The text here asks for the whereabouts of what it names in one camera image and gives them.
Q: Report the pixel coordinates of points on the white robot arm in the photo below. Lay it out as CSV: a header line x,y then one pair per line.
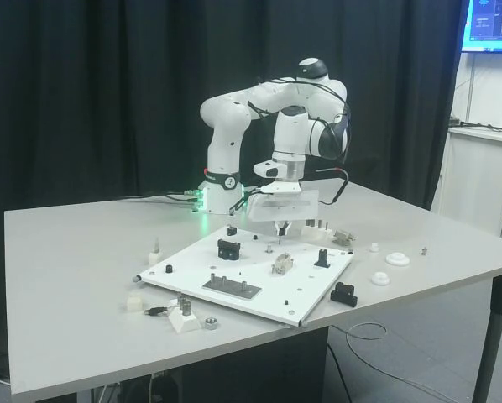
x,y
291,134

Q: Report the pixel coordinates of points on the white square peg holder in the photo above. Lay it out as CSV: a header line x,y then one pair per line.
x,y
317,233

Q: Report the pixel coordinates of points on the white medium gear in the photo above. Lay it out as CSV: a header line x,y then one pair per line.
x,y
380,278

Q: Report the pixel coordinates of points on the black USB plug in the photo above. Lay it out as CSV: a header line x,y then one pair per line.
x,y
154,312

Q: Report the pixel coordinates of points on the white round peg holder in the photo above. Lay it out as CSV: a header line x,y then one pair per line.
x,y
184,323

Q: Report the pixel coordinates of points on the large metal round peg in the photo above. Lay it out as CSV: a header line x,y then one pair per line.
x,y
187,308

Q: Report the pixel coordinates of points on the small white holder block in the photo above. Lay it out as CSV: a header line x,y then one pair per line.
x,y
135,303

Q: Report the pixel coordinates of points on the black table leg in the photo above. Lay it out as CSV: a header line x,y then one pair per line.
x,y
492,336

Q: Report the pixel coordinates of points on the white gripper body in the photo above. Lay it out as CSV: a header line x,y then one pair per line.
x,y
284,207

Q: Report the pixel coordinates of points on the white holder with pointed plug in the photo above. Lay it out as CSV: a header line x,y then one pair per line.
x,y
155,254

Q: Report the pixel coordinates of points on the white large gear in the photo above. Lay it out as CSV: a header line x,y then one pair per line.
x,y
397,259

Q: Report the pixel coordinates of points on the white task board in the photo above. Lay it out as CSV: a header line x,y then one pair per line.
x,y
251,268

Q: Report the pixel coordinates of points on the blue screen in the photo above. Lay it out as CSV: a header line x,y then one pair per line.
x,y
492,25

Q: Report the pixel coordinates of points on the white cabinet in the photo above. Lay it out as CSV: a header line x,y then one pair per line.
x,y
477,180

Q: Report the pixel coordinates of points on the medium metal round peg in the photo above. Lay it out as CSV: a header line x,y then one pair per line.
x,y
180,302

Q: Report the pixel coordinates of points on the metal hex nut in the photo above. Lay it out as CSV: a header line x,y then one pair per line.
x,y
211,324

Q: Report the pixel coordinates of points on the black plug block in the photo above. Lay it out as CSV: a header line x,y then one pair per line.
x,y
344,294

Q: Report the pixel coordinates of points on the black curtain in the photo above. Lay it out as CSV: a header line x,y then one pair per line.
x,y
87,84

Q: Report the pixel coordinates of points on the white small gear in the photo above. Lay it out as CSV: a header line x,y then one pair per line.
x,y
374,247

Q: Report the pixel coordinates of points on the metal D-SUB plug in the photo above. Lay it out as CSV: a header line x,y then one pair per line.
x,y
343,236

